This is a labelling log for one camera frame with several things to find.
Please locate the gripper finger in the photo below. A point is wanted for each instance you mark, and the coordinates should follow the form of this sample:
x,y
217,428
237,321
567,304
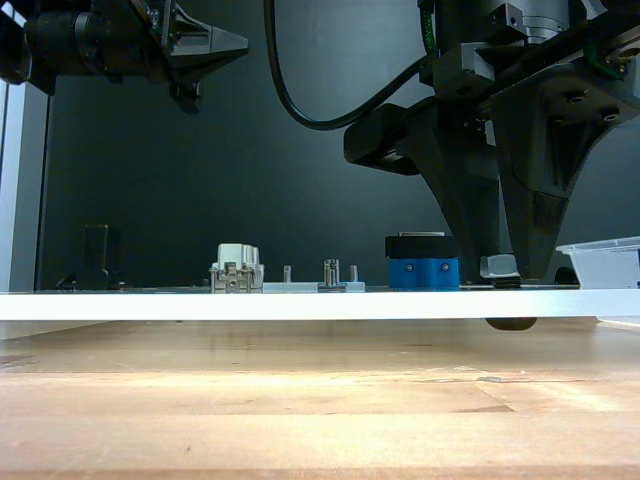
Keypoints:
x,y
220,37
460,190
545,150
210,62

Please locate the silver M12 hex nut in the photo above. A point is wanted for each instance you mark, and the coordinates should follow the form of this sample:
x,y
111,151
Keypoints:
x,y
497,266

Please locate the blue and black socket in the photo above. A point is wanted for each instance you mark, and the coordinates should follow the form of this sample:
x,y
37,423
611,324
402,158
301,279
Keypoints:
x,y
424,272

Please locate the clear plastic tub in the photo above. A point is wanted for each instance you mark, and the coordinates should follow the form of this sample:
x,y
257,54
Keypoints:
x,y
610,260

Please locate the small metal pin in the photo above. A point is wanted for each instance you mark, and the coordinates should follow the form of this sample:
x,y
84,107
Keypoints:
x,y
354,274
286,274

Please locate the small metal connector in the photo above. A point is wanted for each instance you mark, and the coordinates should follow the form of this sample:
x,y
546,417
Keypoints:
x,y
332,275

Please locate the white board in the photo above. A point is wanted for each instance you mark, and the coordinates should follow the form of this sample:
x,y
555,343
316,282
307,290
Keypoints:
x,y
300,305

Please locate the grey connector housing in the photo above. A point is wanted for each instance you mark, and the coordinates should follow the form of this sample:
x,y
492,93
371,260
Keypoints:
x,y
236,265

